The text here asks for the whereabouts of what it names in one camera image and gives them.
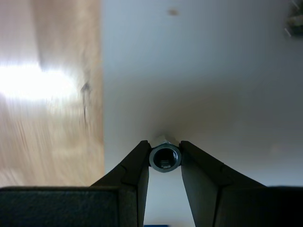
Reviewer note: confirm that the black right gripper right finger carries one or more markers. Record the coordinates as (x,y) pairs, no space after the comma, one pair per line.
(201,179)

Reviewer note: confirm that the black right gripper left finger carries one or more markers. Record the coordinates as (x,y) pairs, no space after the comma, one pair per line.
(135,170)

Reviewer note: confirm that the silver M12 hex nut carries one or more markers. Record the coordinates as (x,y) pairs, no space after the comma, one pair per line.
(154,163)

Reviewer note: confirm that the white board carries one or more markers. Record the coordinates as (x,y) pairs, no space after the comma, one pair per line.
(201,82)

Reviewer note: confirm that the small silver connector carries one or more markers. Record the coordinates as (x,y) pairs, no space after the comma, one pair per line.
(296,21)

